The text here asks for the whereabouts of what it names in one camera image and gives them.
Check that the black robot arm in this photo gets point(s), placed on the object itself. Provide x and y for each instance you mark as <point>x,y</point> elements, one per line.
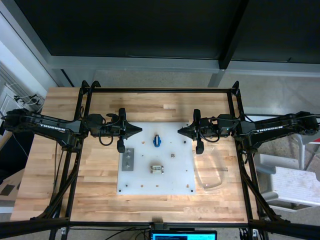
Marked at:
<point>270,130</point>
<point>50,125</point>

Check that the white mounting board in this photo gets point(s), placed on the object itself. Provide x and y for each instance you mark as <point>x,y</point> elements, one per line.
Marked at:
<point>170,175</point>

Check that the blue clamp holder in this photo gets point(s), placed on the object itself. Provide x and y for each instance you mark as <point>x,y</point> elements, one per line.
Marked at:
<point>153,143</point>

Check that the white chair frame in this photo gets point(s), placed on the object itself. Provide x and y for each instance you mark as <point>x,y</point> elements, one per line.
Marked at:
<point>301,155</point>

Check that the grey metal plate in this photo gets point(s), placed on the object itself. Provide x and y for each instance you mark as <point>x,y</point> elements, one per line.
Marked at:
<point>125,160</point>

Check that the small black camera box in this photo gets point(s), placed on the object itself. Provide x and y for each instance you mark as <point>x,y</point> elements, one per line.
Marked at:
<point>158,225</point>

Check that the white step stool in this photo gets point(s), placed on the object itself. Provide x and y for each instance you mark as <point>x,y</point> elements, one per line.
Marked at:
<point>292,182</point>

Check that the silver black bar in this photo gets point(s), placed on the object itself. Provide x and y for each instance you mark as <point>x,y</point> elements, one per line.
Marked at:
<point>157,140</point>

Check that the screen with blue edge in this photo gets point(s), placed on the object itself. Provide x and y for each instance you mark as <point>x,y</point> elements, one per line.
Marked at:
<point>182,236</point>

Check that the grey connector housing base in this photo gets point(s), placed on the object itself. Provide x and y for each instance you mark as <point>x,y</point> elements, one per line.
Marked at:
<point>151,171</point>

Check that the brown cardboard box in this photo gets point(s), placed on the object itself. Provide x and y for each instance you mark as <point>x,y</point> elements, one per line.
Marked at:
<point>10,185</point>

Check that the beige HAN10-E connector insert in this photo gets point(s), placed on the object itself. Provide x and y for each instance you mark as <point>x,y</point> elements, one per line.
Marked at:
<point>157,168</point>

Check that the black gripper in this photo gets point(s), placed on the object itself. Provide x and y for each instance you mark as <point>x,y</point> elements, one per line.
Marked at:
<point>121,130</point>
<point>200,130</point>

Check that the black aluminium frame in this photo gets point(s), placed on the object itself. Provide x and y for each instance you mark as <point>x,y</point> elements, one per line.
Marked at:
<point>160,90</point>

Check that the clear plastic tub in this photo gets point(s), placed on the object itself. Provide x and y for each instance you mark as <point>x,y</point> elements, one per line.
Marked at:
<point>212,185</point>

